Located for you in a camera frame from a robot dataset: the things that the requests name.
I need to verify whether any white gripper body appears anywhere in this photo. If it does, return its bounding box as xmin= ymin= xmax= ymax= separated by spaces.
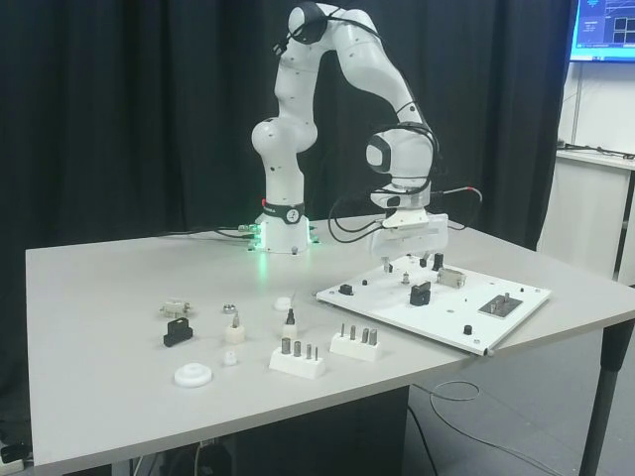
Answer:
xmin=369 ymin=212 xmax=450 ymax=264

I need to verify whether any black D-SUB plug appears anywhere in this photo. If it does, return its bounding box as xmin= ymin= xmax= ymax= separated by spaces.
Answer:
xmin=162 ymin=318 xmax=195 ymax=347

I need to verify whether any flat white mounting plate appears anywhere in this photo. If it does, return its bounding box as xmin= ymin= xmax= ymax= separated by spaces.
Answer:
xmin=381 ymin=207 xmax=429 ymax=232

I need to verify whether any white task board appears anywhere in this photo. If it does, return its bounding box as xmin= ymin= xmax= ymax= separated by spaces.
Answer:
xmin=315 ymin=258 xmax=553 ymax=358

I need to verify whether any white square peg holder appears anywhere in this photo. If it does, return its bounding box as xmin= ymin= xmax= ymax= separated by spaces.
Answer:
xmin=329 ymin=332 xmax=382 ymax=363

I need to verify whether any white round peg holder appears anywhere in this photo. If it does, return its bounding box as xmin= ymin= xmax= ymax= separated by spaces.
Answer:
xmin=268 ymin=345 xmax=328 ymax=381

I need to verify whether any white cabinet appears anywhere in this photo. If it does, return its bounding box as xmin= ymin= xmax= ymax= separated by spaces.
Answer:
xmin=538 ymin=147 xmax=635 ymax=288

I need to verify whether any white large gear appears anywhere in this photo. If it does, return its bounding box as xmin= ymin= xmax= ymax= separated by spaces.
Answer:
xmin=173 ymin=362 xmax=211 ymax=388

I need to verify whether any dark table leg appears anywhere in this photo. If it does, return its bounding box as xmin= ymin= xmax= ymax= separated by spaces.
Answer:
xmin=578 ymin=316 xmax=625 ymax=476

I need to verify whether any blue screen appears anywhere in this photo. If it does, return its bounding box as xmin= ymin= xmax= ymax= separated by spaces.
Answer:
xmin=569 ymin=0 xmax=635 ymax=64

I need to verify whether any black curtain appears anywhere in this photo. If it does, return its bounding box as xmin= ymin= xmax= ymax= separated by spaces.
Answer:
xmin=0 ymin=0 xmax=582 ymax=447

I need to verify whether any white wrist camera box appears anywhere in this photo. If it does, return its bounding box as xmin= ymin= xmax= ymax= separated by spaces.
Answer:
xmin=369 ymin=190 xmax=413 ymax=210

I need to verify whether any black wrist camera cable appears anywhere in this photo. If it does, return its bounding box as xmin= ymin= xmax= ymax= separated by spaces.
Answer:
xmin=325 ymin=191 xmax=389 ymax=245

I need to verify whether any grey floor cable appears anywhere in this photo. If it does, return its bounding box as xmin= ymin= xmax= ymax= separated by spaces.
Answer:
xmin=429 ymin=379 xmax=604 ymax=450

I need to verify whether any black base cable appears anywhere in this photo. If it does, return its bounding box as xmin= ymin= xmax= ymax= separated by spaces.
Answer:
xmin=168 ymin=225 xmax=262 ymax=240

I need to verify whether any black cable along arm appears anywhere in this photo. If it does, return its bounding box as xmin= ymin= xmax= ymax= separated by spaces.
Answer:
xmin=271 ymin=2 xmax=444 ymax=204

